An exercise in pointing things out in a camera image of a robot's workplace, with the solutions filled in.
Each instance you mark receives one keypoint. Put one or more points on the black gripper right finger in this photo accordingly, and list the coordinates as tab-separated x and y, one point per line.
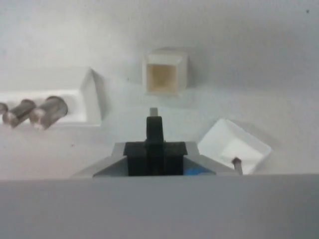
174	159

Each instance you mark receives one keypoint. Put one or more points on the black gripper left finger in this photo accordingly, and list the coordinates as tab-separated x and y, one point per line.
135	159

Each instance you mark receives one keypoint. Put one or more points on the black USB plug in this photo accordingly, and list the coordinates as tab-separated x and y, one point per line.
154	129

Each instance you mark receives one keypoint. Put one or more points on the white peg holder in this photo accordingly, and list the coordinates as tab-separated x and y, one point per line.
224	139
49	92

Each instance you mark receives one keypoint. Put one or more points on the thin metal square peg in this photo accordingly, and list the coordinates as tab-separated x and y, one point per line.
236	164

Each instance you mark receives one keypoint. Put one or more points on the large metal round peg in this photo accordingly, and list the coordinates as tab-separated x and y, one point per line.
49	112

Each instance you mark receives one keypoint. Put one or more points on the small white plug holder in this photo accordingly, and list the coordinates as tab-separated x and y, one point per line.
164	59

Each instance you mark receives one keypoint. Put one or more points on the medium metal round peg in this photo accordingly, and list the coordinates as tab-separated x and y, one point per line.
20	113

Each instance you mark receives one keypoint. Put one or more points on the small metal round peg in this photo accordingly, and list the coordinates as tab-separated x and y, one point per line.
3	113

